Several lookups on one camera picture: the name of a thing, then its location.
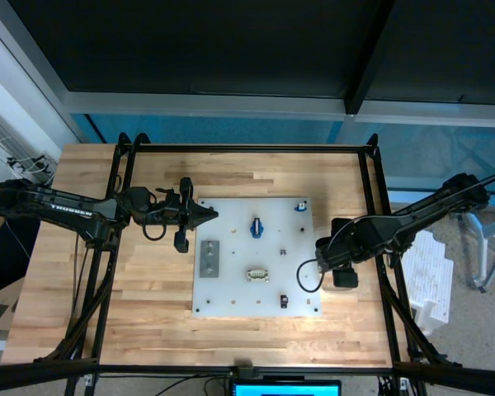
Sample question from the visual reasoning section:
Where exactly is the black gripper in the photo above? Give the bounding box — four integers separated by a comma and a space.
315, 237, 361, 290
155, 177, 220, 254

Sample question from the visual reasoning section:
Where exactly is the beige connector socket base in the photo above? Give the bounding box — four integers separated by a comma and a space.
246, 266, 271, 285

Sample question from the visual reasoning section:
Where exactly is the grey metal plate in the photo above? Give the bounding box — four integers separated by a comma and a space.
197, 239, 222, 281

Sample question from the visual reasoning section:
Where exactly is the blue clamp with white insert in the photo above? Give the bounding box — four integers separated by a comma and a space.
248, 217, 266, 241

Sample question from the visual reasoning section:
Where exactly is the white task board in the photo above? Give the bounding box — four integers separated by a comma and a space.
191, 196, 323, 318

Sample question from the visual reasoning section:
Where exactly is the white foam packaging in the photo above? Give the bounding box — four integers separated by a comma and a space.
400, 229, 455, 336

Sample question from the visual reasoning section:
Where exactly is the blue laptop screen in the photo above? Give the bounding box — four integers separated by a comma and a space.
229, 379, 342, 396

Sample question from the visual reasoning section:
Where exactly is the silver metal stand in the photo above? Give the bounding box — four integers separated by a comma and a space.
457, 208, 495, 295

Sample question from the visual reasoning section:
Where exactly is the brown cardboard sheet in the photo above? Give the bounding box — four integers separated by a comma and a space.
0, 276, 26, 351

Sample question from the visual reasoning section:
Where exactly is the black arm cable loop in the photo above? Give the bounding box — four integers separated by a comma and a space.
141, 213, 167, 243
295, 257, 328, 295

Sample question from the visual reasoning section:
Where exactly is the black aluminium frame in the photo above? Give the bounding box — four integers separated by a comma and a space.
0, 131, 495, 396

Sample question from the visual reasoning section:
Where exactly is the small black camera box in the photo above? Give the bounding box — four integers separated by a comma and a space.
234, 361, 260, 379

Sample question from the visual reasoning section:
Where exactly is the black plug cable bundle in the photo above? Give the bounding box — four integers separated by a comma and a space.
6, 153, 54, 175

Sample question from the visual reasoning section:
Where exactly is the black wall post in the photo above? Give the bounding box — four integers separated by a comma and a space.
344, 0, 397, 116

